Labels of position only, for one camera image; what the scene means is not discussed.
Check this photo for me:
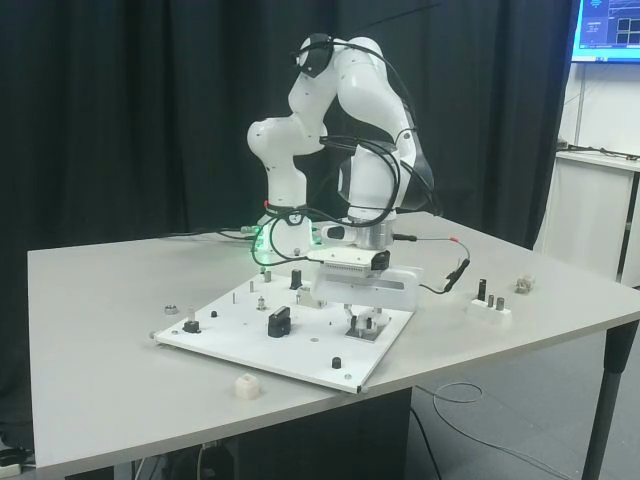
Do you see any black cabinet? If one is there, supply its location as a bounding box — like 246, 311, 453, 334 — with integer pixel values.
219, 384, 414, 480

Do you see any white peg holder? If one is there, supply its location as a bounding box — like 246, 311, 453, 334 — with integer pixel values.
467, 297, 515, 327

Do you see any blue screen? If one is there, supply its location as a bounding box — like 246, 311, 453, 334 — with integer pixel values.
569, 0, 640, 64

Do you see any small white cube holder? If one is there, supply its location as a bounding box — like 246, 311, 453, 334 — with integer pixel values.
234, 372, 262, 401

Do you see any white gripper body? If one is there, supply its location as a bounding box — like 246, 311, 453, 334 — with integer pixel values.
312, 266, 422, 311

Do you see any thin black cable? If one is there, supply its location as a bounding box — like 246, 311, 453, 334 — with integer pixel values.
556, 141, 640, 162

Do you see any white cabinet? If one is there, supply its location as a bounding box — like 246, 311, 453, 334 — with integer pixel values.
532, 148, 640, 290

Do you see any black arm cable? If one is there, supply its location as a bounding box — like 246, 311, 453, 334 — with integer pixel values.
267, 34, 446, 266

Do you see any thin black rod, red tag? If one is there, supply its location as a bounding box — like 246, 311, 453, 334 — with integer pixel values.
442, 235, 472, 294

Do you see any black base cable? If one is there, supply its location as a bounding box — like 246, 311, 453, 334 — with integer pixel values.
167, 225, 264, 241

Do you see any black curtain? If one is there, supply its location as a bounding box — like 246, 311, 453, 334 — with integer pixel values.
0, 0, 584, 451

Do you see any grey floor cable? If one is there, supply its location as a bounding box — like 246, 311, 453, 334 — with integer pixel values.
430, 381, 506, 480

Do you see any black table leg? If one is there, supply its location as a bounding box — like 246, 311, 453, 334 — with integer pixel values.
582, 319, 640, 480

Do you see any white task board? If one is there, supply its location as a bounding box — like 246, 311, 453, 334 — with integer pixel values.
152, 267, 420, 394

